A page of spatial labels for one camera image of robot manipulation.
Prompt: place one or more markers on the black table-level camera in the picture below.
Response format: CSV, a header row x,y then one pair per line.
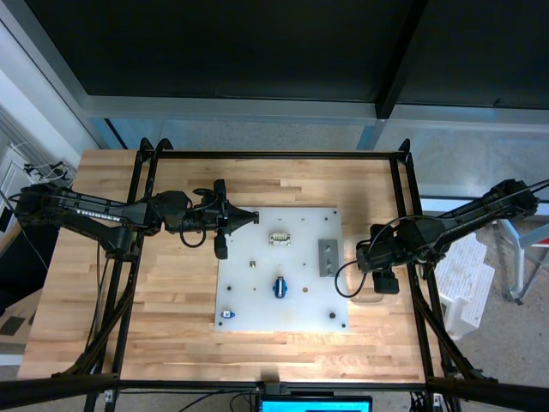
x,y
274,388

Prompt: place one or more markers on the white foam block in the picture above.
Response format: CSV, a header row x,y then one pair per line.
x,y
467,292

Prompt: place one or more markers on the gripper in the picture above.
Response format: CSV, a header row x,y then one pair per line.
x,y
386,284
201,221

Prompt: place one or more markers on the white corner bracket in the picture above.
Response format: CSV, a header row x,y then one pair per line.
x,y
438,399
108,396

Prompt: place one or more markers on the black aluminium frame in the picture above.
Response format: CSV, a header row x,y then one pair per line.
x,y
274,155

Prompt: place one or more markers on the clear plastic tub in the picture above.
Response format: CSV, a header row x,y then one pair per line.
x,y
364,300

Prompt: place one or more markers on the beige multi-pin connector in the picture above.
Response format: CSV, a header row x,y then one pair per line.
x,y
281,239

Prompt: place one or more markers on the black pillar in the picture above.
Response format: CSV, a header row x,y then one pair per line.
x,y
399,64

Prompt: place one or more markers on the black cabinet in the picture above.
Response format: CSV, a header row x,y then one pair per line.
x,y
21,266

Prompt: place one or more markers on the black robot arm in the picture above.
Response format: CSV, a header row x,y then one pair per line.
x,y
128,214
463,223

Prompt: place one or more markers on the blue laptop screen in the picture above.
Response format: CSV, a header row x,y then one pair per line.
x,y
313,405

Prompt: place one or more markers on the brown cardboard box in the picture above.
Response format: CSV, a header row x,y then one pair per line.
x,y
17,309

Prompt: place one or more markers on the blue clamp mount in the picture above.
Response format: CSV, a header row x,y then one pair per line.
x,y
279,287

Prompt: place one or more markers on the grey aluminium slotted block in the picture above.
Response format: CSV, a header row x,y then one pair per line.
x,y
329,257

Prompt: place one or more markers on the grey metal stand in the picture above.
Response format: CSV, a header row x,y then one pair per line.
x,y
519,266

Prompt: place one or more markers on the small blue mount white block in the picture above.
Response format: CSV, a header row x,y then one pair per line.
x,y
226,314

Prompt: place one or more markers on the white taskboard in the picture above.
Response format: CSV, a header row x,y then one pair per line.
x,y
266,309

